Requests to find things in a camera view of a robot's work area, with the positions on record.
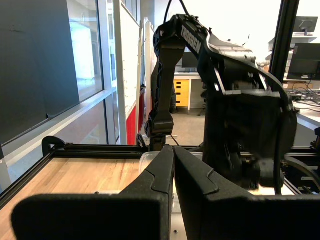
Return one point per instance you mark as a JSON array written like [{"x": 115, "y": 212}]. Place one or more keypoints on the clear plastic tub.
[{"x": 147, "y": 160}]

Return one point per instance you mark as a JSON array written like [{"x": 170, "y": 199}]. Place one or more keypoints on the yellow drawer cabinet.
[{"x": 182, "y": 93}]

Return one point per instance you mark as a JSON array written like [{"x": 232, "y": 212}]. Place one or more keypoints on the black office chair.
[{"x": 203, "y": 100}]

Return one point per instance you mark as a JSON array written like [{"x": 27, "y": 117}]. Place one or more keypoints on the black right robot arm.
[{"x": 190, "y": 40}]

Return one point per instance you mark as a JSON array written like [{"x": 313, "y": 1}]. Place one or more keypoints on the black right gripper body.
[{"x": 250, "y": 130}]

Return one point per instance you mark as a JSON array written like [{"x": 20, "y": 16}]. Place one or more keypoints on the black computer monitor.
[
  {"x": 303, "y": 62},
  {"x": 306, "y": 23},
  {"x": 190, "y": 60}
]

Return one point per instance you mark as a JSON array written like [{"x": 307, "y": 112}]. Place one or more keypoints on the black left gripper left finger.
[{"x": 100, "y": 217}]

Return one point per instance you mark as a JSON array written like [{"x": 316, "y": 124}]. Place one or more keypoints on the white task board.
[{"x": 178, "y": 225}]

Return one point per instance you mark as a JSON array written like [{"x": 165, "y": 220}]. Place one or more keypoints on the white partition board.
[{"x": 127, "y": 75}]

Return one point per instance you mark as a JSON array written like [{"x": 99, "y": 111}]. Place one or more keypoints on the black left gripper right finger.
[{"x": 250, "y": 217}]

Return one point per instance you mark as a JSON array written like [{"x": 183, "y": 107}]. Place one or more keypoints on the black table frame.
[{"x": 100, "y": 150}]

